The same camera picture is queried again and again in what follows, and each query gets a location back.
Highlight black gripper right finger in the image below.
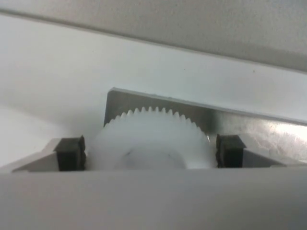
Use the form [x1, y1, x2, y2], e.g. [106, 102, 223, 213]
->
[215, 133, 287, 169]

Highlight white large gear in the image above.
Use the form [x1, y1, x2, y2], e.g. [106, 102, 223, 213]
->
[87, 106, 216, 171]

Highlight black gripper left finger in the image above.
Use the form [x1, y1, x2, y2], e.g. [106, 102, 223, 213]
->
[11, 135, 86, 172]

